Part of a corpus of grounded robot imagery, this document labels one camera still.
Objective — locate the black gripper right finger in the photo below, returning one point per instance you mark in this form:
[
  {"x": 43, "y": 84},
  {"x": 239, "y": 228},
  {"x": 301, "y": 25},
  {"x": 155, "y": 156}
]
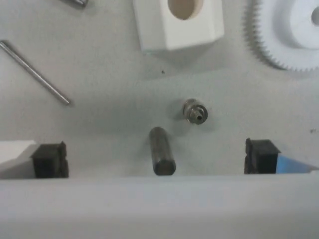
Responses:
[{"x": 261, "y": 159}]

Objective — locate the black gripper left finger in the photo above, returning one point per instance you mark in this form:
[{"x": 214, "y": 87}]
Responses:
[{"x": 49, "y": 160}]

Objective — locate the metal round peg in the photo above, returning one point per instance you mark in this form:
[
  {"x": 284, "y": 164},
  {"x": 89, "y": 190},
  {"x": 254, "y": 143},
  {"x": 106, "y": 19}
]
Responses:
[{"x": 162, "y": 149}]

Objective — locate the grey metal lying peg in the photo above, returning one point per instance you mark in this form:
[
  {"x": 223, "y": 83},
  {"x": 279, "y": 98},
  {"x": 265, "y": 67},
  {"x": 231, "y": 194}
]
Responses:
[{"x": 79, "y": 2}]

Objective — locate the long white peg holder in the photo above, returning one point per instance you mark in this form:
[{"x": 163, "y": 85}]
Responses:
[{"x": 159, "y": 32}]

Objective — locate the small metal bolt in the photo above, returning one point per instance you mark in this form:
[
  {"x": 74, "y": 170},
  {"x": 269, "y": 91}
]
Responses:
[{"x": 195, "y": 112}]

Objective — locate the thin metal rod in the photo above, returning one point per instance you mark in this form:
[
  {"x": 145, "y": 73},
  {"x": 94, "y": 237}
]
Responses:
[{"x": 35, "y": 72}]

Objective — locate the white large gear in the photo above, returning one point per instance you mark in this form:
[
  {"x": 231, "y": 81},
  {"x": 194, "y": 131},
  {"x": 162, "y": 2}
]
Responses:
[{"x": 279, "y": 32}]

